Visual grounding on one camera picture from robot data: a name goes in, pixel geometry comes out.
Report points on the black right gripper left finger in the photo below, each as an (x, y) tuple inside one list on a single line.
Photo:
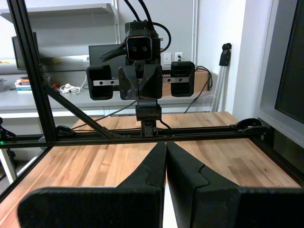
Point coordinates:
[(95, 206)]

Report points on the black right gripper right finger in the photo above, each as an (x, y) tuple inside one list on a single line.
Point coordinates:
[(225, 209)]

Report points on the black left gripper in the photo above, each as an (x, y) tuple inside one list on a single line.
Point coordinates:
[(99, 92)]

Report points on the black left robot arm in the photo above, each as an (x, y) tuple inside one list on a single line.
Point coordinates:
[(148, 111)]

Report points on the white task board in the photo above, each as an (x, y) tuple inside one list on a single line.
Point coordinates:
[(169, 209)]

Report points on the wooden box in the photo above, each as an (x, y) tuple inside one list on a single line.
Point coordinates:
[(202, 80)]

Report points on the black and silver tripod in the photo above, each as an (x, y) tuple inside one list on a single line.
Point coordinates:
[(224, 57)]

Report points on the stack of books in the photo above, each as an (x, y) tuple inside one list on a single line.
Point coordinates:
[(23, 86)]

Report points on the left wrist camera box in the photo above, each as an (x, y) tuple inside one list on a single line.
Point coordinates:
[(139, 50)]

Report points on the white wall outlet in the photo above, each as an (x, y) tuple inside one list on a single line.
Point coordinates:
[(167, 58), (178, 57)]

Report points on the white wall shelf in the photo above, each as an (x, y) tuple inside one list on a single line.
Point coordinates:
[(71, 12)]

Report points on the black aluminium table frame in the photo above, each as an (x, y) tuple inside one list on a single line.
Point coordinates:
[(33, 71)]

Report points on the grey glass wall frame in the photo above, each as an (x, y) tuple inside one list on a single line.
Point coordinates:
[(268, 71)]

